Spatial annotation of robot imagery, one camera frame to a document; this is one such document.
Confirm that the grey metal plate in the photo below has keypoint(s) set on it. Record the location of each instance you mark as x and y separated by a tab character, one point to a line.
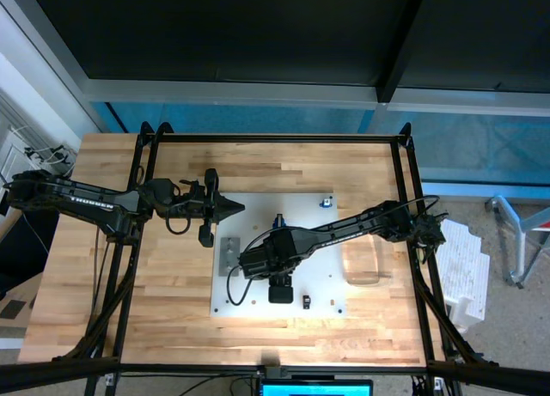
223	271

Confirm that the blue connector mount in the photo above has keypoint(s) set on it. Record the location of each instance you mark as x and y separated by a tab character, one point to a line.
279	220

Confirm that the brown box with black patches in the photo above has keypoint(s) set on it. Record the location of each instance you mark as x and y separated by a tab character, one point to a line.
26	290

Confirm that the black aluminium frame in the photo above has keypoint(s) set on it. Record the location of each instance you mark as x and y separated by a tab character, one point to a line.
275	137

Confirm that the small black connector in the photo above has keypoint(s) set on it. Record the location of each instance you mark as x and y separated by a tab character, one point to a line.
306	301

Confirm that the clear plastic tub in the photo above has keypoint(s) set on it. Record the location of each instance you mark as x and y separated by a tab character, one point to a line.
361	263

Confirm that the small black camera mount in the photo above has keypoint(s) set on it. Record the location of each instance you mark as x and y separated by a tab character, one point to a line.
274	371

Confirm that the white foam block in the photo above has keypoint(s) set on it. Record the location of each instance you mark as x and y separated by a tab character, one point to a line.
464	275

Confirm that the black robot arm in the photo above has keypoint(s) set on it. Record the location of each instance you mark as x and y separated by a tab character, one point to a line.
92	202
344	228

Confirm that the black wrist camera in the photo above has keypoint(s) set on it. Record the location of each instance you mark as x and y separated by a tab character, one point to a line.
281	295

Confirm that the white task board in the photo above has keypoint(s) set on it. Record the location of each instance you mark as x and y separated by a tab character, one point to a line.
318	275

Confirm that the silver metal stand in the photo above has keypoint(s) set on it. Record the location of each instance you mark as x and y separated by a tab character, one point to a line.
513	263

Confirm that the blue laptop screen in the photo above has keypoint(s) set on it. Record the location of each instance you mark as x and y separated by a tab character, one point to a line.
313	389

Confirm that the small blue white connector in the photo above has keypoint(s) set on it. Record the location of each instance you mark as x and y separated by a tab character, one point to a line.
325	202

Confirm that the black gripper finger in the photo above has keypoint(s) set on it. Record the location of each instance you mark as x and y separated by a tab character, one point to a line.
227	202
227	211

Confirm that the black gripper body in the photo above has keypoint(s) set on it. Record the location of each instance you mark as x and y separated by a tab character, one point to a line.
210	207
253	265

